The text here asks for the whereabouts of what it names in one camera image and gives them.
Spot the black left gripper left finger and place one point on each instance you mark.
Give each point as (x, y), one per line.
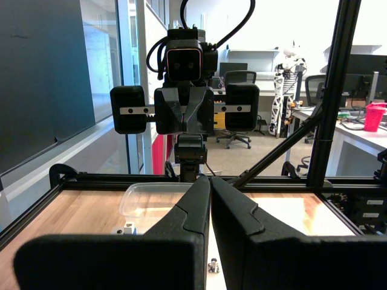
(121, 262)

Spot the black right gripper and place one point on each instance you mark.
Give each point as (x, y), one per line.
(128, 96)

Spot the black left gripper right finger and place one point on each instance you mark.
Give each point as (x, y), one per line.
(302, 266)

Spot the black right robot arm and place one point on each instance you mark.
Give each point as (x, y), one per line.
(190, 154)

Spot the yellow drawer cabinet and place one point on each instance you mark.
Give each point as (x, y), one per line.
(219, 121)

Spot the blue white clamp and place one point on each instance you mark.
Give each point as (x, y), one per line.
(128, 226)

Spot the white red partition panel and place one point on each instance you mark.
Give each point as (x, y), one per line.
(157, 157)

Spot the clear plastic tub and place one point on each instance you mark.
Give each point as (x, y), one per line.
(136, 199)

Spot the black mesh office chair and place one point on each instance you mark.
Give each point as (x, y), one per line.
(242, 78)
(314, 90)

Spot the black computer monitor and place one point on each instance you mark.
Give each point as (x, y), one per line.
(369, 62)
(232, 67)

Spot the black labelled control box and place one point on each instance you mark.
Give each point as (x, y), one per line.
(356, 211)

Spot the black footrest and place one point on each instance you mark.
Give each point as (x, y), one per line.
(262, 122)

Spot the small metal screw terminal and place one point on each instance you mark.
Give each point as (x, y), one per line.
(213, 266)

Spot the white lattice humanoid robot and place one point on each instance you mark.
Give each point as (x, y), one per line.
(279, 105)

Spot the white office desk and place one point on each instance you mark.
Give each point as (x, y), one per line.
(350, 136)

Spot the red plastic cup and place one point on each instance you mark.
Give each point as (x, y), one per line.
(374, 117)

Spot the black aluminium frame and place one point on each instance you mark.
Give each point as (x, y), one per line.
(99, 180)

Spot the white wall shelf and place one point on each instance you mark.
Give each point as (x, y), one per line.
(257, 56)

